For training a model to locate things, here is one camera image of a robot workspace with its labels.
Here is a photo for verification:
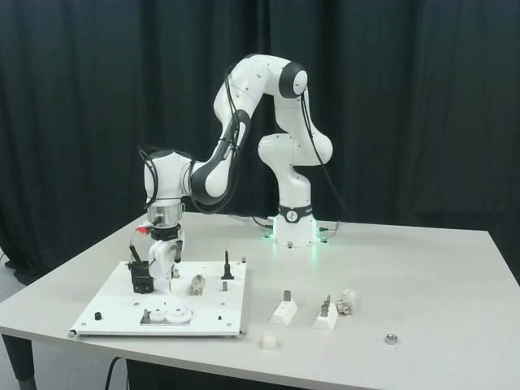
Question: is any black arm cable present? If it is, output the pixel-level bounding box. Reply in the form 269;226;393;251
299;92;351;223
137;63;254;206

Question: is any black floor cable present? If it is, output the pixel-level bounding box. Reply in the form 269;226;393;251
106;344;128;390

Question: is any dark table leg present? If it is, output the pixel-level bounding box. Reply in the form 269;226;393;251
1;333;33;390

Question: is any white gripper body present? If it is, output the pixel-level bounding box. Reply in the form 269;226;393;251
148;240;184;282

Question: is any white block plug holder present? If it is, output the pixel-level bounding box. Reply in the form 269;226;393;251
336;288;359;316

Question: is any white sloped peg holder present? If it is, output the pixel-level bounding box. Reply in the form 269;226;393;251
312;310;339;332
268;301;300;327

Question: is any black curtain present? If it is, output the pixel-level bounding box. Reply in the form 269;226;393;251
0;0;520;281

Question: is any white task board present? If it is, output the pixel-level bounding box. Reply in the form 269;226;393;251
67;259;249;339

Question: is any black plug with short cable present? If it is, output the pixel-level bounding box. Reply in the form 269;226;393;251
220;250;234;281

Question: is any small white cube holder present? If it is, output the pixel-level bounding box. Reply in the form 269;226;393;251
259;331;284;351

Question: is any black rod with red tag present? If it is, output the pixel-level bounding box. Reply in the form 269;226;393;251
128;224;150;267

